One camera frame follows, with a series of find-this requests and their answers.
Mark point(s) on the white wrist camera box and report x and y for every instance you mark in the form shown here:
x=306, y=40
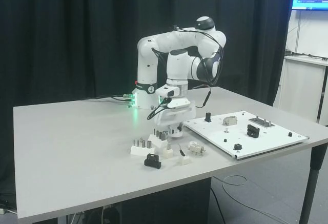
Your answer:
x=166, y=91

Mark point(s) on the black curtain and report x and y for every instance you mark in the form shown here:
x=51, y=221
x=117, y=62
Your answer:
x=64, y=29

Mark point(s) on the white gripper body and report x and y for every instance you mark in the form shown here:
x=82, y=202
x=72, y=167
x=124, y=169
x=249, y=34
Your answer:
x=176, y=115

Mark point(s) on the white task board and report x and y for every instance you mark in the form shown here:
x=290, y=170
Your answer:
x=230, y=134

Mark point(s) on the small white plug holder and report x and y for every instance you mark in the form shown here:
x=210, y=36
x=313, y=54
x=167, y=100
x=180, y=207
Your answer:
x=184, y=160

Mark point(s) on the white stepped peg holder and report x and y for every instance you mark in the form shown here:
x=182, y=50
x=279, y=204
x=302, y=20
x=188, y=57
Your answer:
x=160, y=142
x=139, y=151

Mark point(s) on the thin black rod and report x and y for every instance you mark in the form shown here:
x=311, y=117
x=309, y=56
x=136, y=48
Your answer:
x=207, y=97

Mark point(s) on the white cabinet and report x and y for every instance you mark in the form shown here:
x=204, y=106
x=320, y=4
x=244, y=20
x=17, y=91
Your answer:
x=299, y=88

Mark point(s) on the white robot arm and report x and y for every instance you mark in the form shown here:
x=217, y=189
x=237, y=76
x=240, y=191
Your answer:
x=147, y=62

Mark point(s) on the black table leg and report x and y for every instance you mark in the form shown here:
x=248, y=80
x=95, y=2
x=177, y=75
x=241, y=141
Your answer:
x=311, y=183

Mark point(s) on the small white peg holder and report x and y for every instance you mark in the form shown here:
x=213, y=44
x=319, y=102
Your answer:
x=169, y=153

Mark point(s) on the black D-SUB plug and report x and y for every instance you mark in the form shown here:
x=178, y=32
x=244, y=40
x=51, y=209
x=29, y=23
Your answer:
x=152, y=161

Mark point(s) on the white large gear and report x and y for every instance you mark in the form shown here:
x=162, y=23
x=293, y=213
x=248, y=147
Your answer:
x=176, y=133

